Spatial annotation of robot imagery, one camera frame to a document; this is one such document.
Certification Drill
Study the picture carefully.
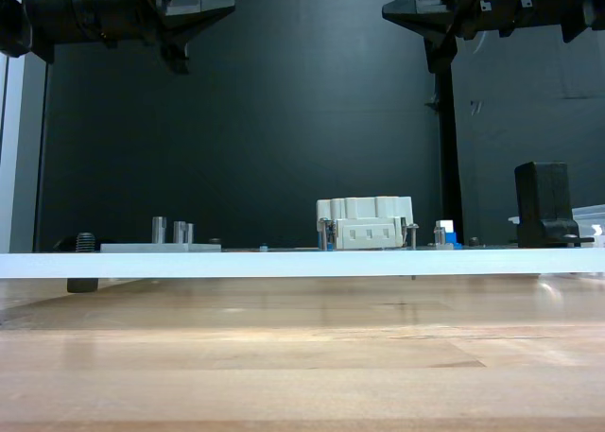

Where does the black connector block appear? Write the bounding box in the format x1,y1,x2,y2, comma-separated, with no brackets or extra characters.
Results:
513,161,596,250

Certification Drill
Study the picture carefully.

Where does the beige connector socket housing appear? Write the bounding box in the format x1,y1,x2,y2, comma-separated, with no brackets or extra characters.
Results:
315,195,421,251

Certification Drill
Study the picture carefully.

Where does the black vertical beam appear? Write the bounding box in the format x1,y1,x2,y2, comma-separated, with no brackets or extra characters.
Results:
427,37,467,251

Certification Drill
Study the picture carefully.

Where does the small blue white socket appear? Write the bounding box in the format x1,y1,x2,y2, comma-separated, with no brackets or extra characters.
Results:
437,218,459,250

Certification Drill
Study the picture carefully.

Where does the grey metal plate with pegs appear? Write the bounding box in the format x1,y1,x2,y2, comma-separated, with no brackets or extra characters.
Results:
99,216,223,253

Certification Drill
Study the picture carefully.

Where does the white task board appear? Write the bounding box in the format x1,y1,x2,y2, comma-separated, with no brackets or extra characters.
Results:
0,250,605,281

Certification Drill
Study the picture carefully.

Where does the black board foot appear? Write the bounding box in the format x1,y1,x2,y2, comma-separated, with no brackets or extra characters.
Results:
66,278,99,295

